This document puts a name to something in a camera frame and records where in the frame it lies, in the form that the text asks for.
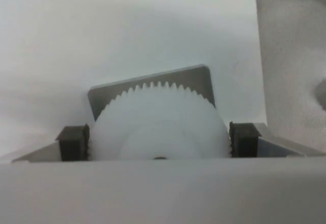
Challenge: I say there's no white large gear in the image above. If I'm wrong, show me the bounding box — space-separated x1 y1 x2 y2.
90 80 231 160

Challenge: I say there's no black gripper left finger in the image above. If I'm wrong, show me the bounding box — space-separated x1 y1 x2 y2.
11 123 90 162

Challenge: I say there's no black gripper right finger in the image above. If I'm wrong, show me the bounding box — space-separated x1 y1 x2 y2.
228 121 320 158

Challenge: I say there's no white task board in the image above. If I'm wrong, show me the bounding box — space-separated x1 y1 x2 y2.
0 0 267 162

